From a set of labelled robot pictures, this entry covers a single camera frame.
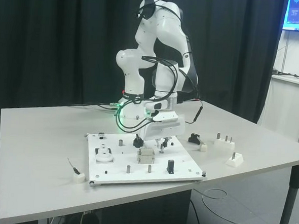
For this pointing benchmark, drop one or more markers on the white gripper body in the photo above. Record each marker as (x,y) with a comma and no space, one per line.
(163,132)

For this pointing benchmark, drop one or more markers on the metal BNC plug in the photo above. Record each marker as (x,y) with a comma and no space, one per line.
(161,149)

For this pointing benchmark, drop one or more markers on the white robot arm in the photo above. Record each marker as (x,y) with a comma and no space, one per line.
(146,33)

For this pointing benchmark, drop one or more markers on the flat white mounting plate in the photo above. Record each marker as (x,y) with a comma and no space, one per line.
(167,117)

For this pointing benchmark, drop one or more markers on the grey waterproof plug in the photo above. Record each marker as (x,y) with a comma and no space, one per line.
(145,156)

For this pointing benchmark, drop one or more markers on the black D-SUB plug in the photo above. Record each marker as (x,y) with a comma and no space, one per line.
(194,139)

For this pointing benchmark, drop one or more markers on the small metal plug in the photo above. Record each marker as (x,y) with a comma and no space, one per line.
(200,141)

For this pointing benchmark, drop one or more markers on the small white plug holder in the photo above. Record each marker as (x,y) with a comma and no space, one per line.
(79,178)
(203,147)

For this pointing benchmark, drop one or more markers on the white task board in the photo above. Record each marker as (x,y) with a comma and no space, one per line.
(135,178)

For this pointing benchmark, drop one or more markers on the large metal square peg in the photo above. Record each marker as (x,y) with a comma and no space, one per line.
(218,136)

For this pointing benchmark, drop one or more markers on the white small gear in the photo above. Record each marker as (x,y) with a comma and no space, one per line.
(103,147)

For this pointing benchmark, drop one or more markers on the white medium gear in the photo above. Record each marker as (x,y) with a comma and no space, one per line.
(103,153)

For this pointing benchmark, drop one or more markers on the white three-peg holder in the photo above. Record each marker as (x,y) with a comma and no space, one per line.
(223,144)

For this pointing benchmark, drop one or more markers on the white large gear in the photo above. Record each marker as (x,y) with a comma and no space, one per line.
(104,160)

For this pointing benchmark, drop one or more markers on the metal bolt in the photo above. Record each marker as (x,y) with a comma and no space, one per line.
(101,134)

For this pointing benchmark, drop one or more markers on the white long peg holder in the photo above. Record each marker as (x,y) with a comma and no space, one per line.
(234,161)

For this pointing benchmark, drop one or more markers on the black equipment box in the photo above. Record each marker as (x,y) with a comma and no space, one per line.
(145,213)

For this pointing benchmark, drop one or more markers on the dark grey table leg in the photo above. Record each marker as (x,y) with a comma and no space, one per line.
(290,201)

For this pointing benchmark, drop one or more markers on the black curtains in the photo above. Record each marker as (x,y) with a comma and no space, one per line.
(54,47)

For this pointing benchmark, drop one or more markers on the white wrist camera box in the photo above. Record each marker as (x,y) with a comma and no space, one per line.
(156,105)

